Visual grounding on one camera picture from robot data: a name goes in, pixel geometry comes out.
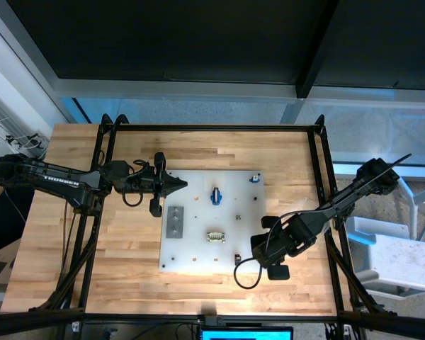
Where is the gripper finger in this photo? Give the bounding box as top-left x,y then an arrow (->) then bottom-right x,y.
165,183 -> 188,197
251,232 -> 269,251
165,172 -> 188,186
253,247 -> 271,265

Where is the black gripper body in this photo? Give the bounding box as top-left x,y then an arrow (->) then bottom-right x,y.
261,215 -> 291,281
141,152 -> 168,217

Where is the grey metal bar plate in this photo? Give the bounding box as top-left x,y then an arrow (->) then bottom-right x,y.
166,205 -> 186,239

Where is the white task board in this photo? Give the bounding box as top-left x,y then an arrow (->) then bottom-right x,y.
158,169 -> 272,273

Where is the screen with blue edge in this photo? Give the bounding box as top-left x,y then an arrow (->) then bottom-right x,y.
198,325 -> 294,340

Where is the white metal stand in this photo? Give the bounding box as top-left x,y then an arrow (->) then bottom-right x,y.
398,173 -> 425,256

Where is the cardboard box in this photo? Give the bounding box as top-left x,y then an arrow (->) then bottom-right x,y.
0,237 -> 22,284

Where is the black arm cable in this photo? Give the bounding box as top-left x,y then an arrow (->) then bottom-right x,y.
121,158 -> 150,208
232,217 -> 283,290

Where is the black aluminium frame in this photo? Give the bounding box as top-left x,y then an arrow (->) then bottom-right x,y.
0,112 -> 425,340

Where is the black white cable bundle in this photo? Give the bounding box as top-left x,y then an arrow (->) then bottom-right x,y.
3,131 -> 47,157

